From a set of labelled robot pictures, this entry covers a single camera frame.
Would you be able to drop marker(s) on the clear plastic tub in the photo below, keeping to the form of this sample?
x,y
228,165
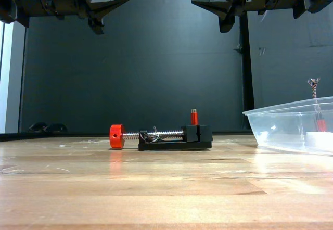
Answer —
x,y
281,126

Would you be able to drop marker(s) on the red RCA socket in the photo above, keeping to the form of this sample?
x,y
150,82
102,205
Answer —
x,y
194,118

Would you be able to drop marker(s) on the black vise with red knob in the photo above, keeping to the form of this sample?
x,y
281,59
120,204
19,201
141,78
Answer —
x,y
182,145

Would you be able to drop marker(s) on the black curved frame bracket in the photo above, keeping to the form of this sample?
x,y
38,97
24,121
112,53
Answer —
x,y
57,128
39,127

